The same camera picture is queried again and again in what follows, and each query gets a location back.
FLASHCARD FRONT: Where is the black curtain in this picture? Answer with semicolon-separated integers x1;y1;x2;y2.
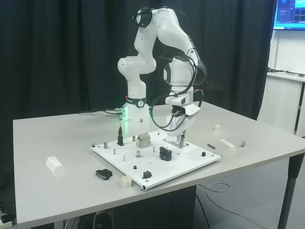
0;0;275;215

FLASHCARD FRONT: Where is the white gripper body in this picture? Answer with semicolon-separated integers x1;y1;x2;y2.
165;114;189;140

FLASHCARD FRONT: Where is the beige box connector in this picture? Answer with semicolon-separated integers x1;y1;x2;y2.
136;133;152;150

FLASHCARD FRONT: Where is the blue screen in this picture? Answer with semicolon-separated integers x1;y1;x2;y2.
273;0;305;31

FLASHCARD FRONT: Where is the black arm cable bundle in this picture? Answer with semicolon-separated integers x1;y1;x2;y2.
130;6;213;88

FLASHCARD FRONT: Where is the grey floor cable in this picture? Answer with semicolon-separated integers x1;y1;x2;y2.
206;182;305;229

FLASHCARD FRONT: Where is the black floor cable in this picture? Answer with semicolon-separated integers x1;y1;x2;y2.
195;190;208;229

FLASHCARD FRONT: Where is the dark table leg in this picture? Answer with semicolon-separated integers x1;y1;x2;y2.
283;152;305;229

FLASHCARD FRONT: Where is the black box under table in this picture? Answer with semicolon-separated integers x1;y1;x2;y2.
58;183;196;229

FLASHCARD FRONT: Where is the white cabinet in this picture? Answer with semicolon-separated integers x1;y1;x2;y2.
266;70;305;138

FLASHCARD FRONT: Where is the white task board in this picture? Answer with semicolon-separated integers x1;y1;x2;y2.
91;129;223;192

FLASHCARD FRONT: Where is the black looped wrist cable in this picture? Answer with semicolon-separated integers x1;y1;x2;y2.
149;94;182;132

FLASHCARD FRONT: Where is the black D-SUB plug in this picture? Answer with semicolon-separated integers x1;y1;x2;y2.
95;168;113;180

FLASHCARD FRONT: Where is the black base cable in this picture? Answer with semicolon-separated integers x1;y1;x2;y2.
78;108;126;116

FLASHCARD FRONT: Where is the long white peg holder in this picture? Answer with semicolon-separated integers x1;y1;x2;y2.
45;156;66;172
219;138;237;152

